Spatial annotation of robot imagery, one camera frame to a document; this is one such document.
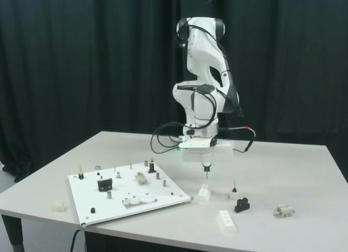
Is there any beige metal plug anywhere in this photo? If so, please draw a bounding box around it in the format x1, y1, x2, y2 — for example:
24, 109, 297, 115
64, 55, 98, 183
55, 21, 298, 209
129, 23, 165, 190
274, 204, 294, 218

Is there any white large gear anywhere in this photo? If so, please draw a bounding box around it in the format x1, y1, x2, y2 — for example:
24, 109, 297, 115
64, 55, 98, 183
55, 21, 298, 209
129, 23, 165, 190
139, 192, 158, 205

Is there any black cable under table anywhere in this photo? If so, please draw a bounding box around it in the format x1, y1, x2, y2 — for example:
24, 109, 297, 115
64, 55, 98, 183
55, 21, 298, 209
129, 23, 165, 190
71, 226, 86, 252

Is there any black curtain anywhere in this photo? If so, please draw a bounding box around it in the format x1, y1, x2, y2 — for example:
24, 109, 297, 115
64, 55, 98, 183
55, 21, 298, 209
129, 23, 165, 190
0, 0, 348, 182

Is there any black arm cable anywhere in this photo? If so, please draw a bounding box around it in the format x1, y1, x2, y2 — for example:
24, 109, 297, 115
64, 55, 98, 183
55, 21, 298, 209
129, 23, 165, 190
175, 17, 244, 118

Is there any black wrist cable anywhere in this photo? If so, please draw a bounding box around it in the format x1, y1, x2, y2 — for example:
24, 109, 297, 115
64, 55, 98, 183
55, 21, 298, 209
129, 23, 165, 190
150, 122, 191, 155

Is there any black D-SUB plug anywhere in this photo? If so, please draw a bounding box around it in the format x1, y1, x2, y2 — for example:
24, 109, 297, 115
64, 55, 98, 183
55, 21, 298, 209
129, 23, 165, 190
234, 198, 251, 213

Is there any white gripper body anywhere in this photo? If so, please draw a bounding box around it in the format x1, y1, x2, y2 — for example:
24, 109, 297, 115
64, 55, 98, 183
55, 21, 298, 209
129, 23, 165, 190
181, 142, 234, 164

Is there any white task board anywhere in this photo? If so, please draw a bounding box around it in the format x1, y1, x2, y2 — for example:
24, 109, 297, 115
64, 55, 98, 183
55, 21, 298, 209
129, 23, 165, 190
67, 161, 191, 228

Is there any black table leg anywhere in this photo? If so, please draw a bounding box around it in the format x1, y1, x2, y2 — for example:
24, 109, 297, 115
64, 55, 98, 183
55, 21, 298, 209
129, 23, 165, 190
0, 214, 22, 252

